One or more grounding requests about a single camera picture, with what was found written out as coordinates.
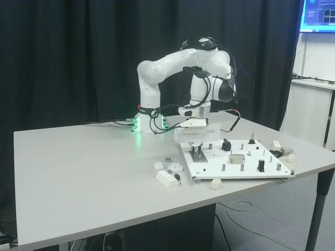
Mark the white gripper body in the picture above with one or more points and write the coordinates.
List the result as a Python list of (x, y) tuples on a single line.
[(196, 134)]

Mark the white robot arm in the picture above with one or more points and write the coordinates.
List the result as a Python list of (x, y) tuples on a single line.
[(157, 68)]

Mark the white large gear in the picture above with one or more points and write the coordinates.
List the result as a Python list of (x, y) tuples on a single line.
[(175, 167)]

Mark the white medium gear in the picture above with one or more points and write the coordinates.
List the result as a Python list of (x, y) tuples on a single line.
[(157, 165)]

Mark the flat white mounting plate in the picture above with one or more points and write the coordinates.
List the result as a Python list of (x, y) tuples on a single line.
[(195, 123)]

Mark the white task board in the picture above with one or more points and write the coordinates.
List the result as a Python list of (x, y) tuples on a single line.
[(209, 164)]

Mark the metal BNC plug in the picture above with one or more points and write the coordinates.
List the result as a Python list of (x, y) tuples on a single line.
[(167, 159)]

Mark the small metal bolt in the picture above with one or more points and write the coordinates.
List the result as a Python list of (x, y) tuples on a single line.
[(170, 171)]

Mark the small white cube holder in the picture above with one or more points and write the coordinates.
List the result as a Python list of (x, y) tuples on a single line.
[(215, 184), (292, 158)]

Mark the white wedge peg holder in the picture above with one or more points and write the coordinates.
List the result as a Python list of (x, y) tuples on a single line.
[(276, 144), (166, 179)]

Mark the metal square peg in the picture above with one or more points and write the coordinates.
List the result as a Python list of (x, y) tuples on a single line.
[(279, 166), (242, 167)]

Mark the upright metal and black plug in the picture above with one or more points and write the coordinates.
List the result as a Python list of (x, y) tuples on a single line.
[(252, 140)]

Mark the black D-SUB plug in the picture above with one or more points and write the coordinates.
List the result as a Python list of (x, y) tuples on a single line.
[(283, 152)]

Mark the white cabinet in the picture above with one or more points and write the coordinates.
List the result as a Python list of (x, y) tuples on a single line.
[(308, 112)]

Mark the black table leg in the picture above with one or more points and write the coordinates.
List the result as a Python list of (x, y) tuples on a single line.
[(318, 209)]

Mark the black curtain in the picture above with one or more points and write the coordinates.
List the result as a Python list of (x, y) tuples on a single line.
[(78, 52)]

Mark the blue screen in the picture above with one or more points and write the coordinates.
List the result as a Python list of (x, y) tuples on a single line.
[(318, 15)]

